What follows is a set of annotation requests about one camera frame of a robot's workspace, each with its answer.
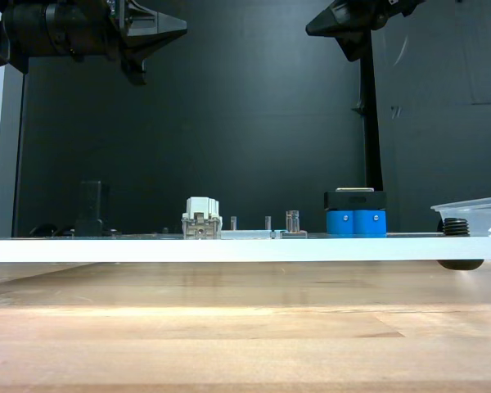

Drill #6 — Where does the grey multi-pin connector housing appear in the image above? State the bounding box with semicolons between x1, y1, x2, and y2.
181;196;223;241

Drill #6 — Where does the blue and black connector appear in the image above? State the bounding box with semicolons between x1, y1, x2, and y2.
324;187;389;238

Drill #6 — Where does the small silver socket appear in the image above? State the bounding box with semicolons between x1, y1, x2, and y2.
280;210;309;240

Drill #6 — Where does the clear plastic tub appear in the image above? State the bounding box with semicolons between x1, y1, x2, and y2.
430;195;491;237

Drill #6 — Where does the black ribbed screw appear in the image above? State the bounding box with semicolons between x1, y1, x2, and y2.
442;217;471;237

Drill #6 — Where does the aluminium block with pegs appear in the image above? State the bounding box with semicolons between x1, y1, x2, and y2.
220;215;277;241

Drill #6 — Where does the white task board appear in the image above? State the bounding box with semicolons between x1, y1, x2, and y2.
0;233;491;264

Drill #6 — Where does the black rubber board foot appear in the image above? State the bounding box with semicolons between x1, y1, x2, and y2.
436;259;484;271

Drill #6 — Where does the black vertical post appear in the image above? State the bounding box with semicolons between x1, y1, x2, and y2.
351;38;385;192

